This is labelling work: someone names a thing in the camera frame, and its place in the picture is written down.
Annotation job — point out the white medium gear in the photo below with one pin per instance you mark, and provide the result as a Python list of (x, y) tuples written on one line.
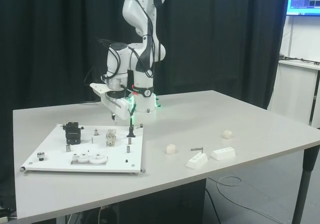
[(83, 157)]

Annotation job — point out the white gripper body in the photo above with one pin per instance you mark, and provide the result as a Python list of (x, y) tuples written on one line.
[(123, 106)]

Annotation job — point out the small white plug holder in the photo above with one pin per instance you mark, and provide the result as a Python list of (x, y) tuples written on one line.
[(171, 149), (227, 134)]

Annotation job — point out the black curtain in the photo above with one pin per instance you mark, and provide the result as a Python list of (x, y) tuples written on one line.
[(50, 47)]

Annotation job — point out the black D-SUB plug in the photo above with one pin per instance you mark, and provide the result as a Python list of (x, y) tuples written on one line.
[(72, 134)]

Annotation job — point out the white task board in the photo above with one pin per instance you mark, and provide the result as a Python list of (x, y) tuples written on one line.
[(50, 146)]

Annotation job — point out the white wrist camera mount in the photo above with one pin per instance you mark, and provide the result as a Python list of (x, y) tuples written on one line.
[(98, 87)]

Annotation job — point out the white small gear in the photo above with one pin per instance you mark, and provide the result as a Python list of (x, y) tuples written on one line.
[(75, 158)]

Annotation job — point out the white cabinet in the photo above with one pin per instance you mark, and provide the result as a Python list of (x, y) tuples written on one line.
[(295, 91)]

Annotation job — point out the dark metal square peg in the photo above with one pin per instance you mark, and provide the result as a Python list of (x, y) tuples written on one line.
[(195, 149)]

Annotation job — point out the white large gear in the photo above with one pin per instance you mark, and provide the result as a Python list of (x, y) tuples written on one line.
[(98, 159)]

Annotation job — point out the long white peg holder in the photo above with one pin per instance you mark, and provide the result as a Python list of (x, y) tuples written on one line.
[(197, 160), (223, 153)]

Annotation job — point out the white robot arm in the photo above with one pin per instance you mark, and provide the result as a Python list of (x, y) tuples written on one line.
[(135, 14)]

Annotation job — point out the black USB plug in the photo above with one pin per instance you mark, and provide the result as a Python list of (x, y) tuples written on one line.
[(131, 133)]

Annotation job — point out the black table leg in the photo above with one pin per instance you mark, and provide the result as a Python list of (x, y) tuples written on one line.
[(306, 179)]

